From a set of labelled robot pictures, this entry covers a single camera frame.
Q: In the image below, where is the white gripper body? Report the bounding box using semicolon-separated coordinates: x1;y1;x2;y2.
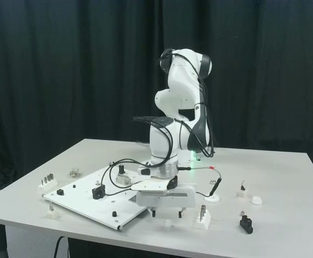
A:
136;184;198;210

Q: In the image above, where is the white large gear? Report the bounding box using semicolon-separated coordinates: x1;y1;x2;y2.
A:
202;193;221;204

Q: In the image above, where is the white round peg holder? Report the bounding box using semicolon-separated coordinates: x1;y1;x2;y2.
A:
193;213;211;230

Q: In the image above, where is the thin black rod red tag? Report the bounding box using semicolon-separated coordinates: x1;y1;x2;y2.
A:
177;164;224;198

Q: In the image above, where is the black D-SUB plug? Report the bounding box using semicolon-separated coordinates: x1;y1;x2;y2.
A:
239;215;254;230

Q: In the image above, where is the white task board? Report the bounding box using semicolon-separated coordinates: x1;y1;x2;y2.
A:
41;161;154;232

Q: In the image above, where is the white square peg holder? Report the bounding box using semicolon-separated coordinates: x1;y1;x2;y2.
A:
39;179;59;191

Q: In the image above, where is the black curtain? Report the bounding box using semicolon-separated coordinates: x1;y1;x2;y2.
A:
0;0;313;189

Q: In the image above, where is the black looping gripper cable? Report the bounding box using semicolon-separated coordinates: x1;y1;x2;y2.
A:
101;158;157;197

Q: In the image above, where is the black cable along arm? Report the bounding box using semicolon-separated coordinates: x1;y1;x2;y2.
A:
169;52;216;158

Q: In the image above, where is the black floor cable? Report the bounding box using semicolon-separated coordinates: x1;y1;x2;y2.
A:
54;235;69;258

